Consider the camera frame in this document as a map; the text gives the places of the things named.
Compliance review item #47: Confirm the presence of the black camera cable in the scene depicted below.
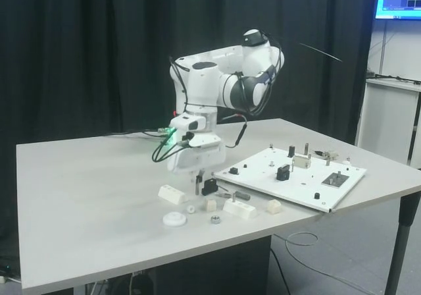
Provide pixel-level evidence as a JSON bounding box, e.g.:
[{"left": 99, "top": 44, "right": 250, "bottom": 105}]
[{"left": 151, "top": 136, "right": 191, "bottom": 163}]

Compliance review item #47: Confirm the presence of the black under-table panel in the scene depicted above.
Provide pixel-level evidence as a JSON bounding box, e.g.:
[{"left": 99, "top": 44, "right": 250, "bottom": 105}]
[{"left": 143, "top": 234, "right": 274, "bottom": 295}]

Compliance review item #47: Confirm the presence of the beige multi-pin connector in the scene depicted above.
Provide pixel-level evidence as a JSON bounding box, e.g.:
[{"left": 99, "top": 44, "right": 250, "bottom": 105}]
[{"left": 292, "top": 154, "right": 312, "bottom": 171}]

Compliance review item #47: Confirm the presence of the black curtain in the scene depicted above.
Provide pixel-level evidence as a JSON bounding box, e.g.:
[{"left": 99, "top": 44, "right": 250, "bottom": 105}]
[{"left": 0, "top": 0, "right": 380, "bottom": 278}]

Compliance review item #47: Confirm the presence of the white large gear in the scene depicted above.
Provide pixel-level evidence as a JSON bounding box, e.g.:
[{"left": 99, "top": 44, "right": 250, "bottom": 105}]
[{"left": 162, "top": 211, "right": 187, "bottom": 227}]

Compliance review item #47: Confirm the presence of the beige plug with wires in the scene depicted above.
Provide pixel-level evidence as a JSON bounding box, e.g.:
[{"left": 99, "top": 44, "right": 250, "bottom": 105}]
[{"left": 313, "top": 147, "right": 340, "bottom": 161}]

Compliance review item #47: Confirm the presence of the black connector block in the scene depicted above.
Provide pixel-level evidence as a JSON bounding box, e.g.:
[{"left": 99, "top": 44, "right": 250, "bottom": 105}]
[{"left": 276, "top": 164, "right": 291, "bottom": 181}]

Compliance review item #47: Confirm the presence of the black table leg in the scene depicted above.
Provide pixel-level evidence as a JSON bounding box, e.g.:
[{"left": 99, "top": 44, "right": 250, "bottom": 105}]
[{"left": 384, "top": 192, "right": 416, "bottom": 295}]

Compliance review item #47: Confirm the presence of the black plug holder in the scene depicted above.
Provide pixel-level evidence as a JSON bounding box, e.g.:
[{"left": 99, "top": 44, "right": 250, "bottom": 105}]
[{"left": 201, "top": 178, "right": 219, "bottom": 196}]

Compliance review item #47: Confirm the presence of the white task board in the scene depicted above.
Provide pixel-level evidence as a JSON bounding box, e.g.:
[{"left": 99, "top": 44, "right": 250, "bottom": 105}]
[{"left": 213, "top": 146, "right": 368, "bottom": 215}]

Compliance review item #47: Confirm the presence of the long white peg holder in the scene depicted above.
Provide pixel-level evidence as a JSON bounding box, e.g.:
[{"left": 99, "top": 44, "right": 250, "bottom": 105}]
[{"left": 158, "top": 184, "right": 189, "bottom": 205}]

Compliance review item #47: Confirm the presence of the white cabinet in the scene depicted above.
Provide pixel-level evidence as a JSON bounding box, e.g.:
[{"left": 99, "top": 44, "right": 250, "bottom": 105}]
[{"left": 356, "top": 76, "right": 421, "bottom": 171}]

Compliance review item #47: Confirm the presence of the white holder with peg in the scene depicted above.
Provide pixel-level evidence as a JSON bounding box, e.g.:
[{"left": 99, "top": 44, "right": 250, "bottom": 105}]
[{"left": 223, "top": 200, "right": 259, "bottom": 221}]

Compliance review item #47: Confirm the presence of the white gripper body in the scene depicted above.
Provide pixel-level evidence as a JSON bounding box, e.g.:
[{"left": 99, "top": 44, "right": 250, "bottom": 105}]
[{"left": 166, "top": 143, "right": 228, "bottom": 174}]

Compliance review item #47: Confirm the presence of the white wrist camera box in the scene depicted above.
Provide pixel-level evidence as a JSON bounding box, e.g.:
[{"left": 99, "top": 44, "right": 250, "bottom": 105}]
[{"left": 168, "top": 115, "right": 207, "bottom": 134}]

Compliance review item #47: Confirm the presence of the thin black rod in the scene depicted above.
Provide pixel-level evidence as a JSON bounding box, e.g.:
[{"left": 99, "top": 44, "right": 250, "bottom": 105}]
[{"left": 235, "top": 122, "right": 248, "bottom": 147}]

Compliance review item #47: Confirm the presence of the grey floor cable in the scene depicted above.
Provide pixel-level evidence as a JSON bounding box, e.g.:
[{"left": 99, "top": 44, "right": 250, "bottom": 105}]
[{"left": 285, "top": 231, "right": 332, "bottom": 263}]

